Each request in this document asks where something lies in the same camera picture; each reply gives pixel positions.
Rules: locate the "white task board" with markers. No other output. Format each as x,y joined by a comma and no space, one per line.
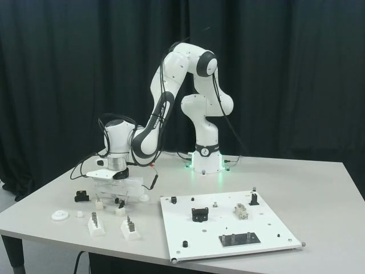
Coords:
228,225

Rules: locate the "white round peg holder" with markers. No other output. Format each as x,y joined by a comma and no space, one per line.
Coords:
95,229

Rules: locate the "white large gear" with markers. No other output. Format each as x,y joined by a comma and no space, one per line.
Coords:
60,216

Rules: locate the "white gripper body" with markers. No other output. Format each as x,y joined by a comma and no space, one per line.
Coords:
125,187

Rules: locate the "flat white mounting plate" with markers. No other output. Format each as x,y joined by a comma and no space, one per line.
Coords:
99,173

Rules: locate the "small white holder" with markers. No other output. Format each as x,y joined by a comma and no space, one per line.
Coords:
99,203
119,211

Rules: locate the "black D-SUB plug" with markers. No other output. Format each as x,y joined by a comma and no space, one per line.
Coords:
81,196

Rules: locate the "white square peg holder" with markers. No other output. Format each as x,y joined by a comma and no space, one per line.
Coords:
130,232

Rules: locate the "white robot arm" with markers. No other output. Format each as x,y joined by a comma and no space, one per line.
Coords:
205,125

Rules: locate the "black box under table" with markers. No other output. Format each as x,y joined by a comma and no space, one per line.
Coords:
128,262

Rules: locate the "dark table leg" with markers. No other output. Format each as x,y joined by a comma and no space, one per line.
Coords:
12,254

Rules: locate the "black curtain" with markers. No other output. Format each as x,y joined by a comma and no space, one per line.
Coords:
57,57

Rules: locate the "white small gear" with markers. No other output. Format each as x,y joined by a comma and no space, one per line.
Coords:
80,214

